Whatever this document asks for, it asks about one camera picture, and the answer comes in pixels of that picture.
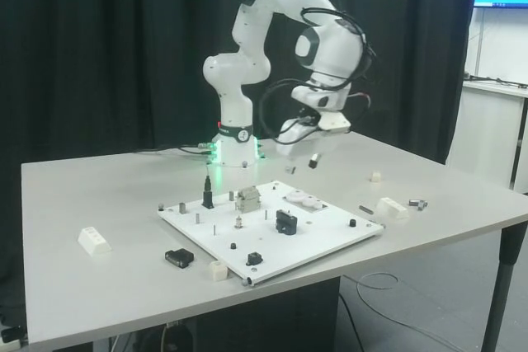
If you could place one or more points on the black D-SUB plug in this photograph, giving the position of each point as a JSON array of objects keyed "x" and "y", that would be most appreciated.
[{"x": 178, "y": 257}]

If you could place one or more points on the white cabinet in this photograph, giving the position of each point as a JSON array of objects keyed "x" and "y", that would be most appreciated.
[{"x": 491, "y": 133}]

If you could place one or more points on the flat white mount plate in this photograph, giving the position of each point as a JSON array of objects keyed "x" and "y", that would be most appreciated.
[{"x": 334, "y": 122}]

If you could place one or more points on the dark grey table leg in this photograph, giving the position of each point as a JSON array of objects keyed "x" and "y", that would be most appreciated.
[{"x": 505, "y": 269}]

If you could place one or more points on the metal BNC plug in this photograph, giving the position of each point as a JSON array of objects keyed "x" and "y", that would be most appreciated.
[{"x": 238, "y": 222}]

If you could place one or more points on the silver metal hex nut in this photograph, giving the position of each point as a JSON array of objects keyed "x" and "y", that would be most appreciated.
[{"x": 413, "y": 202}]

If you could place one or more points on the large metal round peg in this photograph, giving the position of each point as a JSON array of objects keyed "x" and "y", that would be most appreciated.
[{"x": 422, "y": 204}]

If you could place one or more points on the black curtains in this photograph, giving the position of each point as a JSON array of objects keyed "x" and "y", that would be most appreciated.
[{"x": 82, "y": 38}]

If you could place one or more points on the small white cube holder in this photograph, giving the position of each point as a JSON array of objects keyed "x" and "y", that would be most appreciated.
[
  {"x": 218, "y": 271},
  {"x": 375, "y": 176}
]

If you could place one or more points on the black waterproof plug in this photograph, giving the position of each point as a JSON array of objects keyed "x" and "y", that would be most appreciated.
[{"x": 207, "y": 195}]

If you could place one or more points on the white small gear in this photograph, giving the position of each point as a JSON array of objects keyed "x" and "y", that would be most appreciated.
[{"x": 317, "y": 205}]

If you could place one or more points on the white task board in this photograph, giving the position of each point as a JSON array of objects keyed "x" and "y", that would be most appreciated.
[{"x": 313, "y": 240}]

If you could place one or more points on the thick metal round peg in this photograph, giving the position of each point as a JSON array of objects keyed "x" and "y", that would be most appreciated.
[{"x": 182, "y": 207}]

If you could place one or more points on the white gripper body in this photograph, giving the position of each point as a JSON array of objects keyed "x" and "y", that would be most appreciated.
[{"x": 295, "y": 135}]

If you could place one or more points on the white large gear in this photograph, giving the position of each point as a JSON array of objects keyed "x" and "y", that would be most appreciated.
[{"x": 295, "y": 196}]

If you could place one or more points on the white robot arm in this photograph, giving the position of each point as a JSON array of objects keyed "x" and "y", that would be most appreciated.
[{"x": 247, "y": 30}]

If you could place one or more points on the white peg holder with holes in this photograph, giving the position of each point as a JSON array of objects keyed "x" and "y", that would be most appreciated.
[
  {"x": 94, "y": 240},
  {"x": 392, "y": 207}
]

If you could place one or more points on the thin dark metal peg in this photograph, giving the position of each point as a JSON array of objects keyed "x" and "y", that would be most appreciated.
[{"x": 366, "y": 209}]

